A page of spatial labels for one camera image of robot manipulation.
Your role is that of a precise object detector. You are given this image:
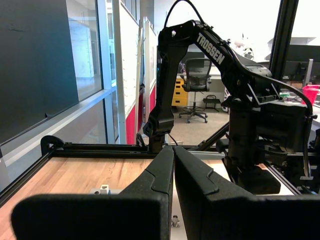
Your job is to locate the yellow drawer cabinet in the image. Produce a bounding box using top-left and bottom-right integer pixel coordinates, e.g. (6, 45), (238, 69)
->
(171, 77), (189, 108)

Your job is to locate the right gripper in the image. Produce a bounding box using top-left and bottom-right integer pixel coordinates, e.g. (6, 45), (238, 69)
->
(223, 99), (311, 196)

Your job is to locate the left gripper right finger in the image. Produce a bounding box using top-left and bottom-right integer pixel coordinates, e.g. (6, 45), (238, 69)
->
(174, 146), (320, 240)

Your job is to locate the white and red partition panel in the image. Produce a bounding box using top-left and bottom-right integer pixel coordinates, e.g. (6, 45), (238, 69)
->
(142, 19), (159, 126)
(113, 0), (141, 145)

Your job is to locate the red plastic bin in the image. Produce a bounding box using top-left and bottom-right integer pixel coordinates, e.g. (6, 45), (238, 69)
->
(301, 84), (320, 105)

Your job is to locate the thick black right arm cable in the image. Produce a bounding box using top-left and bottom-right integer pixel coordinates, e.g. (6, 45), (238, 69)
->
(219, 37), (315, 176)

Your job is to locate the black aluminium frame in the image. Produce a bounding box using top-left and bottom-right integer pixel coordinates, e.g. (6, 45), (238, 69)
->
(0, 0), (320, 208)

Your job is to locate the grey window frame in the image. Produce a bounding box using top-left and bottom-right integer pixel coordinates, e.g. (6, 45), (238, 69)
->
(0, 0), (121, 176)

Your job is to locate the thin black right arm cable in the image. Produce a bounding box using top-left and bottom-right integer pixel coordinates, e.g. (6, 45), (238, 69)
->
(163, 0), (210, 28)

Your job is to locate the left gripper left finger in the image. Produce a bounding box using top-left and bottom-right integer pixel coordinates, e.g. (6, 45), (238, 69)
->
(11, 145), (175, 240)

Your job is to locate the black office chair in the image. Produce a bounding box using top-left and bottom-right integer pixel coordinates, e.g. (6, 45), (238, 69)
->
(178, 57), (213, 125)

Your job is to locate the black footrest stool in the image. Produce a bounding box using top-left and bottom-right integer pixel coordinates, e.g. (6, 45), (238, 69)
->
(202, 94), (222, 112)

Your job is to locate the black computer monitor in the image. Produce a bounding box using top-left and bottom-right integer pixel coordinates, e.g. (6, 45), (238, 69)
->
(284, 44), (320, 81)

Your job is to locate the white task board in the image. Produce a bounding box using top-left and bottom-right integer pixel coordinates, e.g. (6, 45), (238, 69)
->
(89, 159), (295, 240)

